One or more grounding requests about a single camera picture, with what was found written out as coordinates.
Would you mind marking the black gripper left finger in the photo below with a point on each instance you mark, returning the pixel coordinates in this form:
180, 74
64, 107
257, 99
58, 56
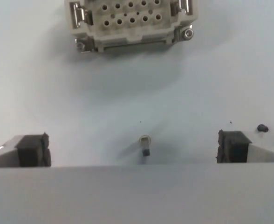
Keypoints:
32, 151

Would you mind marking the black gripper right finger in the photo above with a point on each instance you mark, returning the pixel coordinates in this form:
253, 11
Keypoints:
232, 149

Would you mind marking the small metal square peg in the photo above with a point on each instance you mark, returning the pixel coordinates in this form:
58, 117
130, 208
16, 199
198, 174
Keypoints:
145, 149

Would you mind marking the white task board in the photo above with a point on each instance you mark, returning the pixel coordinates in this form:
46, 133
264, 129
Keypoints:
137, 93

